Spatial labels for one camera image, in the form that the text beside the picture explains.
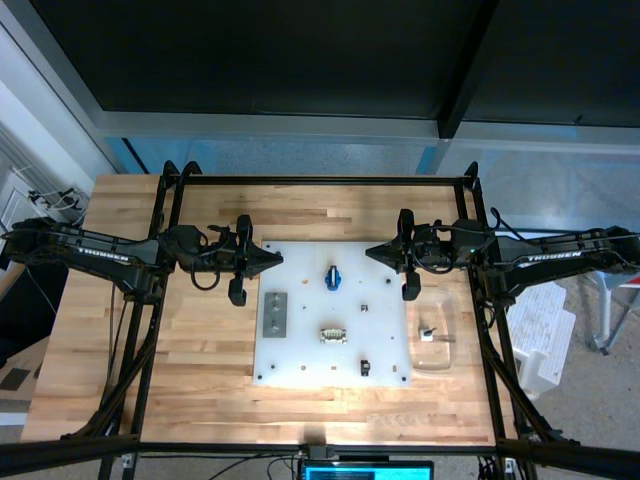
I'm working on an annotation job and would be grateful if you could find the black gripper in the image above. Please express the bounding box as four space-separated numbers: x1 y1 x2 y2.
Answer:
206 214 285 308
364 208 454 303

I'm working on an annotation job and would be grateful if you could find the beige multi-pin connector housing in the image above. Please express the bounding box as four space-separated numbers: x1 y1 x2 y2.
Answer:
319 326 350 347

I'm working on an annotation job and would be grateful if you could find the grey metal plate with pegs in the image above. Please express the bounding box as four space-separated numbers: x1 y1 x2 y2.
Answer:
262 290 290 341

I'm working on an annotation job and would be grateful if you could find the white task board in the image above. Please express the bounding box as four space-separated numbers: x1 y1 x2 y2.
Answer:
253 239 414 389

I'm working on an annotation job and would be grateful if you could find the clear plastic tub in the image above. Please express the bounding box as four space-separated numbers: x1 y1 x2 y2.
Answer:
409 288 460 375

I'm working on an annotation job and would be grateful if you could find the white styrofoam packaging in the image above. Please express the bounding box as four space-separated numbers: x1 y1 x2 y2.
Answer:
504 285 577 402

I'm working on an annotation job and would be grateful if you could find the black vertical beam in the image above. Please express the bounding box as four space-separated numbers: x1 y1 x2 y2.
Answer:
437 0 501 140

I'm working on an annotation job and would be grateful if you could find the blue laptop screen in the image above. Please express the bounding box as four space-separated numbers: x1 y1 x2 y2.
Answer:
298 459 435 480

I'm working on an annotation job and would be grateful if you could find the brown cardboard box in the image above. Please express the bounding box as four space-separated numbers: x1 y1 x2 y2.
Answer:
0 335 51 426

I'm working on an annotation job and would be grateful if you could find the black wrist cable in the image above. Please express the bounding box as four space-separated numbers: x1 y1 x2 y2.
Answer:
407 219 484 275
189 264 224 293

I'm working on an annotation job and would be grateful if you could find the blue connector mount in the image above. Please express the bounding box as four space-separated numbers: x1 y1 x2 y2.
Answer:
322 266 345 293

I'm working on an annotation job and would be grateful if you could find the black metal frame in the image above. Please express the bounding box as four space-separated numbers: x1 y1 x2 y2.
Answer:
0 159 640 480

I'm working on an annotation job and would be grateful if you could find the black table camera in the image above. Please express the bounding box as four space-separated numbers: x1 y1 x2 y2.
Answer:
304 439 334 462

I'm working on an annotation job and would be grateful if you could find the grey metal chair frame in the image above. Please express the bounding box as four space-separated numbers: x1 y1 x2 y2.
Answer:
574 259 640 357

